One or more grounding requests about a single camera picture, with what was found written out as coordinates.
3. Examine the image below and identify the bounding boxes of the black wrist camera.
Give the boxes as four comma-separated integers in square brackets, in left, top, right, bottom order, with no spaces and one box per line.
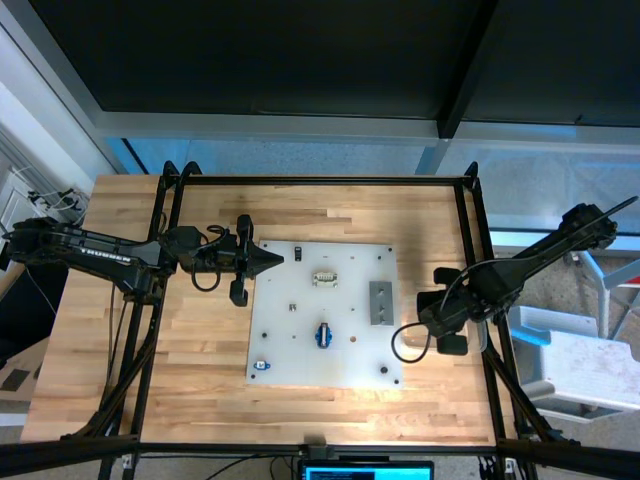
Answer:
[416,288,442,329]

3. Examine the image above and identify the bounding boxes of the cardboard box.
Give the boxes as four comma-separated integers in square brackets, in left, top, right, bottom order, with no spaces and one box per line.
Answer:
[0,335,51,401]

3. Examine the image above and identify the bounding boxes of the screen with blue edge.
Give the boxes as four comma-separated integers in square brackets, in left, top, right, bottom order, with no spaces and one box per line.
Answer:
[298,460,435,480]

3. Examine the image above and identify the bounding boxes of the grey metal chair frame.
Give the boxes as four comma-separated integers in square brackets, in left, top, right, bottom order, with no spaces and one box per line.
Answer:
[569,247,640,341]

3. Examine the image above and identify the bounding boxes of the clear plastic tub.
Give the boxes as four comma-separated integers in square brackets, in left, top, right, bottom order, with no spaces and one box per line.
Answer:
[402,294,490,355]

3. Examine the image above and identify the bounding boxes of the small black camera box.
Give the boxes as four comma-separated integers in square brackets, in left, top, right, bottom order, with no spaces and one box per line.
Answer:
[301,433,335,459]

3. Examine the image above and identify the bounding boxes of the white taskboard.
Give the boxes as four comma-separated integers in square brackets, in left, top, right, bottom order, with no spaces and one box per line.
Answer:
[245,239,405,390]

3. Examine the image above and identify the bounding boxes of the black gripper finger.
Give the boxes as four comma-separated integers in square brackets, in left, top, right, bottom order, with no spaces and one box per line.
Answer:
[251,240,286,261]
[251,259,285,279]

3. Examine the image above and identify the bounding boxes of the black table frame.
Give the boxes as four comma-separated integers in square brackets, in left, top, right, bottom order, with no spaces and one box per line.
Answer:
[0,159,640,480]

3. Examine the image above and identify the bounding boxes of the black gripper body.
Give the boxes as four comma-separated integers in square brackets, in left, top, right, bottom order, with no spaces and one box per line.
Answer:
[432,267,484,357]
[202,213,259,308]

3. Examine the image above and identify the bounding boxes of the grey peg block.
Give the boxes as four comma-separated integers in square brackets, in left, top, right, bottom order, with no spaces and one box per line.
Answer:
[368,280,396,326]

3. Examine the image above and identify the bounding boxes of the white step stool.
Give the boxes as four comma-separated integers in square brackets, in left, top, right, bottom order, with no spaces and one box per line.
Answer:
[509,304,640,426]

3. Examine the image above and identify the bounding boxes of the black wall pillar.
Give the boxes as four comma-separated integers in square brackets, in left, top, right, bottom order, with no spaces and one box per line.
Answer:
[437,0,501,140]

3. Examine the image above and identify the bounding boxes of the blue round holder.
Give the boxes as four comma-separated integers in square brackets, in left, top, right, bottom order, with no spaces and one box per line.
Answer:
[314,322,336,351]

